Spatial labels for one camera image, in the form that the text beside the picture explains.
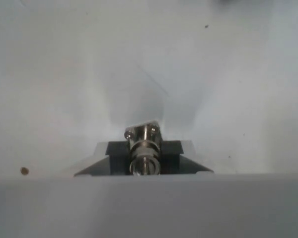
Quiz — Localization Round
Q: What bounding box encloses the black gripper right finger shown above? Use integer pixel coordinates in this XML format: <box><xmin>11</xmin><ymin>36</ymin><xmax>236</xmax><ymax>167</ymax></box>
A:
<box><xmin>160</xmin><ymin>140</ymin><xmax>216</xmax><ymax>176</ymax></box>

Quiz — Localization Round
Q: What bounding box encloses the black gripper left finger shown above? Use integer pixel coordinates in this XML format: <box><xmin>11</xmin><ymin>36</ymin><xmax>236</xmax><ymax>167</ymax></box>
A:
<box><xmin>73</xmin><ymin>140</ymin><xmax>131</xmax><ymax>177</ymax></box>

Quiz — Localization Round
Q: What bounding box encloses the metal BNC plug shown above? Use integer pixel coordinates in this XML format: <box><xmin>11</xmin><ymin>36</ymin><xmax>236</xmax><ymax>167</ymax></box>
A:
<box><xmin>128</xmin><ymin>140</ymin><xmax>162</xmax><ymax>177</ymax></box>

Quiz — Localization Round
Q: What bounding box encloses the white task board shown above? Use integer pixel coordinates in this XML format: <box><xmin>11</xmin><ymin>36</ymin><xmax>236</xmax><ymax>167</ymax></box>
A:
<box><xmin>0</xmin><ymin>0</ymin><xmax>298</xmax><ymax>177</ymax></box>

